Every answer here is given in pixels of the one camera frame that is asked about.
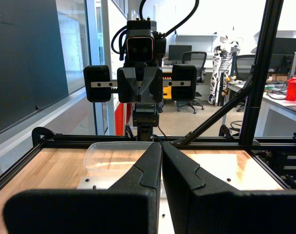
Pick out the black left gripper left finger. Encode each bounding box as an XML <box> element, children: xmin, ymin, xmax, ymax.
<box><xmin>2</xmin><ymin>142</ymin><xmax>163</xmax><ymax>234</ymax></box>

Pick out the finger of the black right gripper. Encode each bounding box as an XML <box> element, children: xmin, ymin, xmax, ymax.
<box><xmin>138</xmin><ymin>67</ymin><xmax>163</xmax><ymax>102</ymax></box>
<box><xmin>117</xmin><ymin>67</ymin><xmax>142</xmax><ymax>103</ymax></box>

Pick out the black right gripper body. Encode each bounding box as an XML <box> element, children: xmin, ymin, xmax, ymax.
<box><xmin>83</xmin><ymin>64</ymin><xmax>198</xmax><ymax>103</ymax></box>

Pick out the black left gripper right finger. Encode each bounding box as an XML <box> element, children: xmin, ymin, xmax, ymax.
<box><xmin>162</xmin><ymin>142</ymin><xmax>296</xmax><ymax>234</ymax></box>

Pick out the black computer monitor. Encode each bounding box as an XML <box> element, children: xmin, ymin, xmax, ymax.
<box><xmin>167</xmin><ymin>45</ymin><xmax>192</xmax><ymax>61</ymax></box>

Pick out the black office chair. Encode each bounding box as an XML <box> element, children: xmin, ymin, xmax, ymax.
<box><xmin>176</xmin><ymin>51</ymin><xmax>208</xmax><ymax>115</ymax></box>
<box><xmin>232</xmin><ymin>55</ymin><xmax>257</xmax><ymax>113</ymax></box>

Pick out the clear plastic tub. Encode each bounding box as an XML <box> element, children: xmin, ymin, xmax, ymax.
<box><xmin>83</xmin><ymin>141</ymin><xmax>153</xmax><ymax>171</ymax></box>

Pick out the white lattice robot figure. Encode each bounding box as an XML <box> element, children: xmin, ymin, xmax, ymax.
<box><xmin>207</xmin><ymin>36</ymin><xmax>238</xmax><ymax>106</ymax></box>

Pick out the black control box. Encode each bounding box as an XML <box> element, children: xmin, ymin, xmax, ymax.
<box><xmin>256</xmin><ymin>148</ymin><xmax>296</xmax><ymax>190</ymax></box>

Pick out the white desk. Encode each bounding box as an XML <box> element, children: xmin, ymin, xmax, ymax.
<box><xmin>222</xmin><ymin>82</ymin><xmax>296</xmax><ymax>137</ymax></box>

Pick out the grey keyboard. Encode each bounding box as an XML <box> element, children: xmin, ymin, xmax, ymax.
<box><xmin>283</xmin><ymin>104</ymin><xmax>296</xmax><ymax>115</ymax></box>

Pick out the cardboard box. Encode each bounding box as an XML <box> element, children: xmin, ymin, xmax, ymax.
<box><xmin>268</xmin><ymin>74</ymin><xmax>289</xmax><ymax>83</ymax></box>

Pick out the dark wide monitor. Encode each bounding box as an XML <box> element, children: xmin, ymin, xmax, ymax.
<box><xmin>268</xmin><ymin>38</ymin><xmax>296</xmax><ymax>73</ymax></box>

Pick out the red plastic cup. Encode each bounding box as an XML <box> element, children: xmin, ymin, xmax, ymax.
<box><xmin>285</xmin><ymin>77</ymin><xmax>296</xmax><ymax>102</ymax></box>

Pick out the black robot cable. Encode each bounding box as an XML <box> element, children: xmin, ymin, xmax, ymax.
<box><xmin>139</xmin><ymin>0</ymin><xmax>148</xmax><ymax>21</ymax></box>
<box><xmin>160</xmin><ymin>0</ymin><xmax>200</xmax><ymax>37</ymax></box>
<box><xmin>111</xmin><ymin>25</ymin><xmax>128</xmax><ymax>61</ymax></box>

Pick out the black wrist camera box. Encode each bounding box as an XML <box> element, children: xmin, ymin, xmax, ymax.
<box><xmin>125</xmin><ymin>29</ymin><xmax>155</xmax><ymax>63</ymax></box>

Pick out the black aluminium frame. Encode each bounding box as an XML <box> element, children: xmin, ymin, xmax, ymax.
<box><xmin>0</xmin><ymin>0</ymin><xmax>296</xmax><ymax>198</ymax></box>

